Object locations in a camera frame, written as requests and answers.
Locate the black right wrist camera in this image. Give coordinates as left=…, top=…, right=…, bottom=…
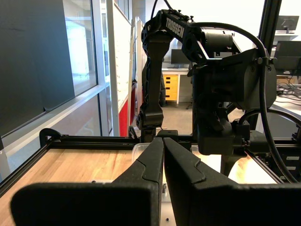
left=198, top=121, right=250, bottom=156

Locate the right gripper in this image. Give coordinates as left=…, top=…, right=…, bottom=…
left=194, top=94, right=247, bottom=178

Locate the black computer monitor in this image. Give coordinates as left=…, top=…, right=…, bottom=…
left=274, top=41, right=301, bottom=71
left=171, top=48, right=191, bottom=65
left=276, top=15, right=300, bottom=31

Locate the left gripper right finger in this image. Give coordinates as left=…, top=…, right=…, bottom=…
left=164, top=138, right=301, bottom=226

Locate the white and red partition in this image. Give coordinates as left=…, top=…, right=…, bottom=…
left=107, top=0, right=132, bottom=137

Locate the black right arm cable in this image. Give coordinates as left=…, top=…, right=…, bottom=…
left=195, top=22, right=299, bottom=184

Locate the black aluminium frame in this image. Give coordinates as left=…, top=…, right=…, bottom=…
left=0, top=0, right=301, bottom=197

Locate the clear plastic tub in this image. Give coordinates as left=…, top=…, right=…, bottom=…
left=131, top=142, right=153, bottom=163

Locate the yellow drawer cabinet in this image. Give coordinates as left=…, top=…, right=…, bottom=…
left=163, top=74, right=179, bottom=101

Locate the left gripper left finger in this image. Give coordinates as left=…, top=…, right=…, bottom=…
left=10, top=137, right=165, bottom=226

